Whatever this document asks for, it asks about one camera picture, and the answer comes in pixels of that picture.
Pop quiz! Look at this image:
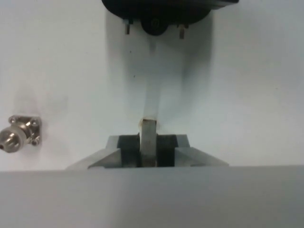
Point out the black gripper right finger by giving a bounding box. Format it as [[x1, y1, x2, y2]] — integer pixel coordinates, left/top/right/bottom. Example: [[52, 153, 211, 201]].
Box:
[[155, 133, 230, 167]]

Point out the white task board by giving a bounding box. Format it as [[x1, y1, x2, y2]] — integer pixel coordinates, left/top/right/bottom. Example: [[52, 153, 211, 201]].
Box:
[[0, 0, 304, 172]]

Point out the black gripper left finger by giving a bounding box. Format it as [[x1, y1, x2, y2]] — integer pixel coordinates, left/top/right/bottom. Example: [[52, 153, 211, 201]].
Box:
[[65, 134, 141, 171]]

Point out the metal square peg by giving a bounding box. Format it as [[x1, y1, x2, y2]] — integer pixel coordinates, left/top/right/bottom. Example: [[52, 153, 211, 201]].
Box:
[[138, 118, 158, 167]]

